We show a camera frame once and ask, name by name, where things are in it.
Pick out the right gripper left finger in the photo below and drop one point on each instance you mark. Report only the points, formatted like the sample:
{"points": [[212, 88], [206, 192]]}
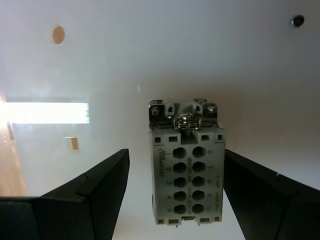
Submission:
{"points": [[82, 200]]}

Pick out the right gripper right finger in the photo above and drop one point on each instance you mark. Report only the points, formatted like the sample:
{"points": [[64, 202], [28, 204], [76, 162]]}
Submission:
{"points": [[270, 200]]}

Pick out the beige many-pin connector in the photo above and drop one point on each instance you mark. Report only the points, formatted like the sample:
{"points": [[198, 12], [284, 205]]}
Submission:
{"points": [[186, 170]]}

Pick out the white task board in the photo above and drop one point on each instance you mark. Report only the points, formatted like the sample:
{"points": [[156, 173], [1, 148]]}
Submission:
{"points": [[160, 62]]}

